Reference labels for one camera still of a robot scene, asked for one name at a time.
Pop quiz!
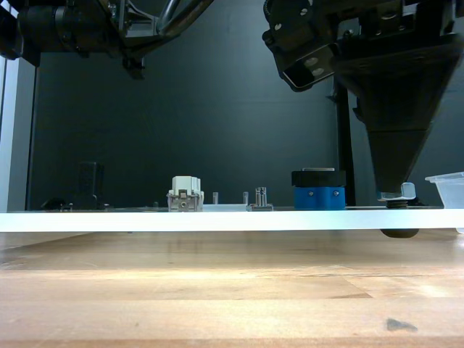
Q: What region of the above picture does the aluminium bar with screws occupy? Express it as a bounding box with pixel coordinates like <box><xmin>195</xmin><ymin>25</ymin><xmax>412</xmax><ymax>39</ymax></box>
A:
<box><xmin>202</xmin><ymin>191</ymin><xmax>251</xmax><ymax>212</ymax></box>

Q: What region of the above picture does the black threaded stud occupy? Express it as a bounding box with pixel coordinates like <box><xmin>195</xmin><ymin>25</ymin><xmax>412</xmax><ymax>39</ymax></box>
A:
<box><xmin>386</xmin><ymin>200</ymin><xmax>423</xmax><ymax>210</ymax></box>

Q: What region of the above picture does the white grey connector housing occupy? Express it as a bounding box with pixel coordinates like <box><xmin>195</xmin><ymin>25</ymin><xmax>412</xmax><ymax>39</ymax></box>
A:
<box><xmin>166</xmin><ymin>175</ymin><xmax>204</xmax><ymax>213</ymax></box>

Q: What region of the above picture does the silver M12 fastener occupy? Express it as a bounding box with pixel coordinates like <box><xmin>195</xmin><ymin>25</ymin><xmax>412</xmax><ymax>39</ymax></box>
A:
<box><xmin>376</xmin><ymin>182</ymin><xmax>417</xmax><ymax>203</ymax></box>

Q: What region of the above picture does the blue connector block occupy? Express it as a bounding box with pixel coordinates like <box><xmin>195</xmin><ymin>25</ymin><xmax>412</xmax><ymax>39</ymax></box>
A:
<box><xmin>291</xmin><ymin>167</ymin><xmax>348</xmax><ymax>210</ymax></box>

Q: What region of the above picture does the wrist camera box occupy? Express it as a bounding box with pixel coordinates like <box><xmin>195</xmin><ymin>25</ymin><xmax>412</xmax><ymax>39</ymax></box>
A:
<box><xmin>281</xmin><ymin>42</ymin><xmax>337</xmax><ymax>92</ymax></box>

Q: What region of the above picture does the black round underside nut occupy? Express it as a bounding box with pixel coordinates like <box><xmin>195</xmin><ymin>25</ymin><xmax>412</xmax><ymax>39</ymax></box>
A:
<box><xmin>380</xmin><ymin>228</ymin><xmax>422</xmax><ymax>239</ymax></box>

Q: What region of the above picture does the clear plastic tub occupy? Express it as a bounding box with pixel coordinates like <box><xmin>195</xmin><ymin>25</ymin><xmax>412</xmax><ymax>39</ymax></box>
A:
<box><xmin>424</xmin><ymin>172</ymin><xmax>464</xmax><ymax>235</ymax></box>

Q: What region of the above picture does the small silver clamp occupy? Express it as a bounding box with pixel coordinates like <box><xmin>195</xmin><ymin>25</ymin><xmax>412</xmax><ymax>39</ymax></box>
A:
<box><xmin>246</xmin><ymin>186</ymin><xmax>274</xmax><ymax>212</ymax></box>

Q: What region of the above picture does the small black clamp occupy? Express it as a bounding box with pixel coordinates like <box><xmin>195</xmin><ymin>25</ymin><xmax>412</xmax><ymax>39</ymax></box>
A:
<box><xmin>39</xmin><ymin>161</ymin><xmax>109</xmax><ymax>212</ymax></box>

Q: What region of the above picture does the white board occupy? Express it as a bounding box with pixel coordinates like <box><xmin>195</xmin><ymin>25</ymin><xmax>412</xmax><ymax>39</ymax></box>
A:
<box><xmin>0</xmin><ymin>207</ymin><xmax>464</xmax><ymax>233</ymax></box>

